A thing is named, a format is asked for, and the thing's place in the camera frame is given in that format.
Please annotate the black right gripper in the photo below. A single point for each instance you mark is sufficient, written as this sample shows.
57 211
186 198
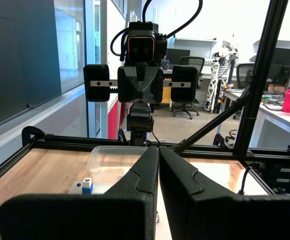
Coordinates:
96 72

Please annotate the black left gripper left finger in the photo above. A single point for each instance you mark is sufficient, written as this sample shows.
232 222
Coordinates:
72 217

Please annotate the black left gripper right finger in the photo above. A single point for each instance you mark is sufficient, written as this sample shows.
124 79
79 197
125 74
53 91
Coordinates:
234 220

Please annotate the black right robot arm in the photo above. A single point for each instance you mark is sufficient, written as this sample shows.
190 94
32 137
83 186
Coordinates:
139 122

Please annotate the blue white connector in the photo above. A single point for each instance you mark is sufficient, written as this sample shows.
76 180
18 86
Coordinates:
87 190

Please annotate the yellow drawer cabinet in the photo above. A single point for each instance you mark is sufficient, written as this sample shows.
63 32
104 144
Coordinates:
168 96

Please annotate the black board screw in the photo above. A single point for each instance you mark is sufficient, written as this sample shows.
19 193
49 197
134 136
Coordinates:
79 185

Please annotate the white red partition screen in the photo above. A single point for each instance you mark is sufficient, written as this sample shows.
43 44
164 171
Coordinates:
112 120

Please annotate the black computer monitor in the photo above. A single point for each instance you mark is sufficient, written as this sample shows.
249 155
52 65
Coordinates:
178 56

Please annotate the black mesh office chair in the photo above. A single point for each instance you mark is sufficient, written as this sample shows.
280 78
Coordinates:
184 111
243 75

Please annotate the black labelled control boxes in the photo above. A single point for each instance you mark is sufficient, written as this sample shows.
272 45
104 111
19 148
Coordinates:
264 175

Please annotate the clear plastic tub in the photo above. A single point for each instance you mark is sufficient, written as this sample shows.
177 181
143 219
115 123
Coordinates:
104 160

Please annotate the white lattice robot figure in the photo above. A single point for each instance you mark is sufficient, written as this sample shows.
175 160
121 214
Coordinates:
210 87

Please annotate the white office desk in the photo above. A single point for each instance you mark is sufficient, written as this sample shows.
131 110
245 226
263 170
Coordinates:
279 117

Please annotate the large dark monitor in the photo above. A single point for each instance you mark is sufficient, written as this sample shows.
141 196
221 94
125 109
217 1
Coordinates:
287 65

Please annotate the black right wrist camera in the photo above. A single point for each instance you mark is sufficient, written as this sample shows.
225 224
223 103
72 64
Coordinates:
141 47

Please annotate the white wall shelf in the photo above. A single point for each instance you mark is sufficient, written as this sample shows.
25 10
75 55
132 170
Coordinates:
194 41

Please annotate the black aluminium frame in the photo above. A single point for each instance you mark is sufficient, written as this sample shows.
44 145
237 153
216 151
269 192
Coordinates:
60 141

